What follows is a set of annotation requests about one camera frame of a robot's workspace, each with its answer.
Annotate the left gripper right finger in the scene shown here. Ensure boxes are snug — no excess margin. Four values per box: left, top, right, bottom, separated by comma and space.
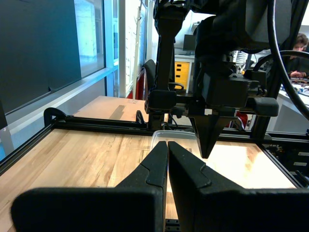
168, 141, 309, 232

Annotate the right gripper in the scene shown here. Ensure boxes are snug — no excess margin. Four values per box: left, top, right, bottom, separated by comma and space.
144, 72, 280, 159

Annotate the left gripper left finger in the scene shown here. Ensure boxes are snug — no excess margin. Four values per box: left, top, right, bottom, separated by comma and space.
11, 141, 169, 232

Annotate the clear plastic container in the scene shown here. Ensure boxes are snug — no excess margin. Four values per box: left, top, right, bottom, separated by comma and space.
151, 130, 201, 157

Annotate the yellow drawer cabinet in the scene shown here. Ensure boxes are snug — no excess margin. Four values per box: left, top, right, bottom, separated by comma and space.
174, 61, 189, 89

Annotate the white desk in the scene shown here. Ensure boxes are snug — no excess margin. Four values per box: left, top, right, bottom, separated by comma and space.
265, 79, 309, 136

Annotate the black office chair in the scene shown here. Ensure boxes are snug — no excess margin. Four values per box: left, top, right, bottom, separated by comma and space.
141, 59, 184, 97

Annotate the black computer monitor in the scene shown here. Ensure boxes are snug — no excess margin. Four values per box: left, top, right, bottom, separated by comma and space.
183, 34, 197, 55

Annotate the cardboard box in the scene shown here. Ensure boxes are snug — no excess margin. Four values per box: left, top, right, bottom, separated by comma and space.
72, 95, 169, 123

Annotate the person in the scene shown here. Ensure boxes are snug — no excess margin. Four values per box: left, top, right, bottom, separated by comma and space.
288, 32, 309, 79

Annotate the window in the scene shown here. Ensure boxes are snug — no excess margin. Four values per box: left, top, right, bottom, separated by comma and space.
73, 0, 107, 78

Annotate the black frame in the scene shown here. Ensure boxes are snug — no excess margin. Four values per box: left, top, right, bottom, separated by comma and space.
0, 107, 309, 189

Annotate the black cable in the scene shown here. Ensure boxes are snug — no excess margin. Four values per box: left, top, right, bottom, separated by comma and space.
252, 0, 309, 111

